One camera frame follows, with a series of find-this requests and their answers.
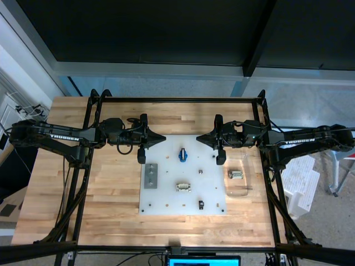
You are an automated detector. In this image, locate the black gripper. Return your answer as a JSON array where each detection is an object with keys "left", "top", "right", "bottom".
[
  {"left": 129, "top": 113, "right": 166, "bottom": 165},
  {"left": 196, "top": 114, "right": 241, "bottom": 166}
]

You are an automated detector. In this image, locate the large blue round socket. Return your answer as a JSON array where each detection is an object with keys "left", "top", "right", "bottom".
[{"left": 176, "top": 148, "right": 189, "bottom": 164}]

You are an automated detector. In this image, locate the grey metal plate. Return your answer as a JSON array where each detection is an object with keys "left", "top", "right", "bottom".
[{"left": 143, "top": 162, "right": 159, "bottom": 190}]

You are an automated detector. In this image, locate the white plastic board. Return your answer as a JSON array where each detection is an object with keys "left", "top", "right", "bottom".
[{"left": 138, "top": 135, "right": 228, "bottom": 216}]

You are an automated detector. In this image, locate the clear plastic tub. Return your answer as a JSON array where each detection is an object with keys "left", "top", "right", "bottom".
[{"left": 222, "top": 149, "right": 255, "bottom": 199}]

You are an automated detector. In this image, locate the white foam block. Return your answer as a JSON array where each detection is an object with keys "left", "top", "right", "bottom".
[{"left": 280, "top": 155, "right": 322, "bottom": 222}]

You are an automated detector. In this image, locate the laptop with blue screen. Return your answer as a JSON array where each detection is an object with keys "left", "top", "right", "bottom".
[{"left": 165, "top": 254, "right": 241, "bottom": 266}]

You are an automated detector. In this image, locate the grey metal wheeled stand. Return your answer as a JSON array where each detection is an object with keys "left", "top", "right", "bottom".
[{"left": 324, "top": 151, "right": 355, "bottom": 198}]

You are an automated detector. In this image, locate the brown cardboard box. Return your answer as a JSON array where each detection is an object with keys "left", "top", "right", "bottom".
[{"left": 0, "top": 186, "right": 28, "bottom": 223}]

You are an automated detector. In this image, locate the black cable loop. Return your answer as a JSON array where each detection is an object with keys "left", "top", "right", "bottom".
[{"left": 115, "top": 135, "right": 134, "bottom": 155}]

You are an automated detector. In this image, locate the black aluminium frame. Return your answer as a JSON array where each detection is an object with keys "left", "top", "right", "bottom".
[{"left": 0, "top": 88, "right": 355, "bottom": 266}]

